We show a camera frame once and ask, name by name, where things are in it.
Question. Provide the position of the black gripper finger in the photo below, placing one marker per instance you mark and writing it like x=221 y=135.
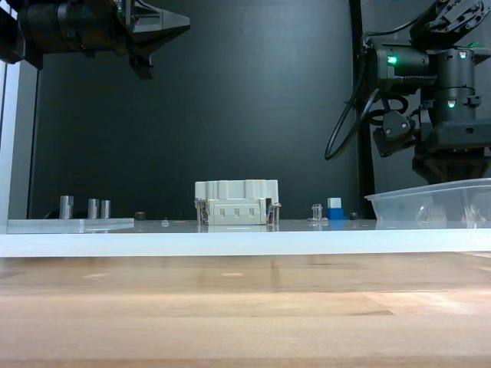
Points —
x=452 y=172
x=169 y=21
x=151 y=40

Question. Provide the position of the beige HAN10-E connector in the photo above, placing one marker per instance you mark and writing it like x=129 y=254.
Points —
x=236 y=191

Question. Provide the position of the blue connector with white insert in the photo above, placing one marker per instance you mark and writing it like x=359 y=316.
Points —
x=335 y=214

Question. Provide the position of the clear plastic tub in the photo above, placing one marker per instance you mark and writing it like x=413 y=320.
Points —
x=403 y=209

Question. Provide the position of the black metal frame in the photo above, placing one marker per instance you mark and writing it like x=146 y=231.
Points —
x=366 y=176

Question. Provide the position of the small clear metal standoff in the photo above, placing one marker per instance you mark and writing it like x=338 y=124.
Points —
x=317 y=212

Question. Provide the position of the grey window frame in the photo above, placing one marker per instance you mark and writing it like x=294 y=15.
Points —
x=9 y=153

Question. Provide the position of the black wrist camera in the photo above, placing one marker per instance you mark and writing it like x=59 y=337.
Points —
x=393 y=132

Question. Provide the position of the white board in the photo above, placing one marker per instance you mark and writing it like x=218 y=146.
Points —
x=245 y=243

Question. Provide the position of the grey metal peg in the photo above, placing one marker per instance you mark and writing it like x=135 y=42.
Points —
x=106 y=209
x=93 y=209
x=66 y=207

